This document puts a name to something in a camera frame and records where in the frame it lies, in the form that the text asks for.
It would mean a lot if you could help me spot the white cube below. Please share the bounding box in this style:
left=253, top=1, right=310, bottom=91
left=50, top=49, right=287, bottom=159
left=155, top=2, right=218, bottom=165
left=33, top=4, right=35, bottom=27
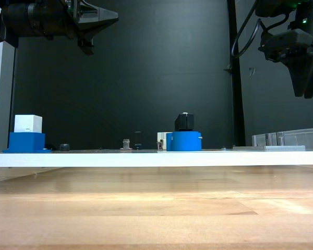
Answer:
left=14, top=114, right=43, bottom=133

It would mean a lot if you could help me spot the blue square base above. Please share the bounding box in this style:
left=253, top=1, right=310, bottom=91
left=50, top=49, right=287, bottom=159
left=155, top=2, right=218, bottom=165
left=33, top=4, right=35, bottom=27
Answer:
left=2, top=132, right=52, bottom=154

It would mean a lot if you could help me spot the black block with silver screw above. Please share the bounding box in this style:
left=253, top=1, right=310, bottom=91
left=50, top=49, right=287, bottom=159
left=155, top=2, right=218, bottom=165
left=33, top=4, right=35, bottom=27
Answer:
left=174, top=111, right=195, bottom=132

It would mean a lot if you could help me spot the blue round holder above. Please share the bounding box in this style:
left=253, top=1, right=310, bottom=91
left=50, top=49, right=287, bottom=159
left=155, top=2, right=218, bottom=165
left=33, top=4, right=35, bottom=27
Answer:
left=166, top=131, right=203, bottom=152

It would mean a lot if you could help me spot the white board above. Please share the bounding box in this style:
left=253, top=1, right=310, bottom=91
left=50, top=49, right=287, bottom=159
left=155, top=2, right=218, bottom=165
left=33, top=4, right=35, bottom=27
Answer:
left=0, top=149, right=313, bottom=168

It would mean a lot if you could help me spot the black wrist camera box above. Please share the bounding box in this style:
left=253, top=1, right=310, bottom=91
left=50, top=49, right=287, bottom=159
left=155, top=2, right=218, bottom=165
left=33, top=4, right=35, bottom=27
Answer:
left=255, top=0, right=298, bottom=18

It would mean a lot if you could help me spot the black camera cable loop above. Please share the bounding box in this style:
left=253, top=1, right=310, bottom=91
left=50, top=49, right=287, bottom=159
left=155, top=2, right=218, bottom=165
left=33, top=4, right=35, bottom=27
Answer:
left=231, top=0, right=293, bottom=59

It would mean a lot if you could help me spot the black vertical post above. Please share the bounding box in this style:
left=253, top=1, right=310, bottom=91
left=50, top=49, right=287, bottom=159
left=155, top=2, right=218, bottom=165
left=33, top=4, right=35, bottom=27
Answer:
left=225, top=0, right=246, bottom=147

